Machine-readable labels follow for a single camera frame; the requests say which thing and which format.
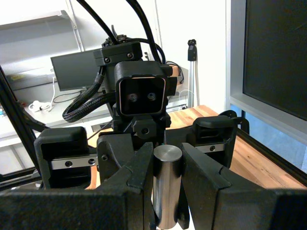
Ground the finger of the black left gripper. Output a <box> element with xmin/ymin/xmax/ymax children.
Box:
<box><xmin>165</xmin><ymin>130</ymin><xmax>196</xmax><ymax>150</ymax></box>

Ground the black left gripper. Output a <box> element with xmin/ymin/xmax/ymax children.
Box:
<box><xmin>34</xmin><ymin>112</ymin><xmax>238</xmax><ymax>190</ymax></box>

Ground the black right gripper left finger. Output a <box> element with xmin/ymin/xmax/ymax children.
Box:
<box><xmin>0</xmin><ymin>141</ymin><xmax>157</xmax><ymax>230</ymax></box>

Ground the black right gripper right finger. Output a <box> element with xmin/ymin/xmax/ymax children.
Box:
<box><xmin>177</xmin><ymin>142</ymin><xmax>307</xmax><ymax>230</ymax></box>

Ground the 16mm steel cylinder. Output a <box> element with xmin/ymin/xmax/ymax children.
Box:
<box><xmin>152</xmin><ymin>144</ymin><xmax>183</xmax><ymax>230</ymax></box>

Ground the white office desk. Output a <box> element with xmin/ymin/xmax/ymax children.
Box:
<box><xmin>0</xmin><ymin>94</ymin><xmax>116</xmax><ymax>148</ymax></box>

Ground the tripod with black head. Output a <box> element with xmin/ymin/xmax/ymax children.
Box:
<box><xmin>187</xmin><ymin>39</ymin><xmax>200</xmax><ymax>109</ymax></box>

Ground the black computer monitor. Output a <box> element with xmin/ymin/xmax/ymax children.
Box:
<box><xmin>50</xmin><ymin>50</ymin><xmax>104</xmax><ymax>92</ymax></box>

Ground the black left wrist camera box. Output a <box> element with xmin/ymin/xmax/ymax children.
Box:
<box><xmin>114</xmin><ymin>61</ymin><xmax>174</xmax><ymax>117</ymax></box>

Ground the black braided cable sleeve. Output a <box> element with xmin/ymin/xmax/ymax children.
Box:
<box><xmin>61</xmin><ymin>69</ymin><xmax>116</xmax><ymax>123</ymax></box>

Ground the black aluminium frame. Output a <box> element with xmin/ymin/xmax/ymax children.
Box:
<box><xmin>0</xmin><ymin>64</ymin><xmax>307</xmax><ymax>191</ymax></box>

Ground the white power cable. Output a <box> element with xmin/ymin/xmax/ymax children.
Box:
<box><xmin>28</xmin><ymin>76</ymin><xmax>56</xmax><ymax>113</ymax></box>

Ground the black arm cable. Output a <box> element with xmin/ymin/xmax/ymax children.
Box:
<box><xmin>76</xmin><ymin>0</ymin><xmax>120</xmax><ymax>45</ymax></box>
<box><xmin>125</xmin><ymin>0</ymin><xmax>166</xmax><ymax>65</ymax></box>

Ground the white wall shelf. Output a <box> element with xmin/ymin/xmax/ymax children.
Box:
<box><xmin>0</xmin><ymin>9</ymin><xmax>81</xmax><ymax>32</ymax></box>

